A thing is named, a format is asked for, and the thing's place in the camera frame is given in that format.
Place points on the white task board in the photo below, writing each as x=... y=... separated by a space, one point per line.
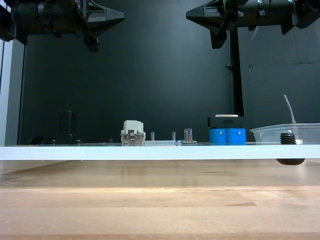
x=160 y=153

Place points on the blue D-sub connector mount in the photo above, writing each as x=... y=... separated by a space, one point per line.
x=226 y=136

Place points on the silver bar with pins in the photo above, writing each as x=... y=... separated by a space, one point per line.
x=162 y=143

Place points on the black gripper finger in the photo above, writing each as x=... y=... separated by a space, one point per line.
x=102 y=26
x=210 y=25
x=207 y=12
x=107 y=13

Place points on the clear plastic tub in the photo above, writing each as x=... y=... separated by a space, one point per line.
x=265 y=137

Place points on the black threaded knob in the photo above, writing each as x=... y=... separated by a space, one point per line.
x=287 y=138

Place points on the beige multi-pin connector housing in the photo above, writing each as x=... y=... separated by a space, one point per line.
x=132 y=132

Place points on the black vertical pillar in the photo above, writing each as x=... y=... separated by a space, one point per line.
x=236 y=75

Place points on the black rubber board foot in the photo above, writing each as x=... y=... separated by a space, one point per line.
x=290 y=162

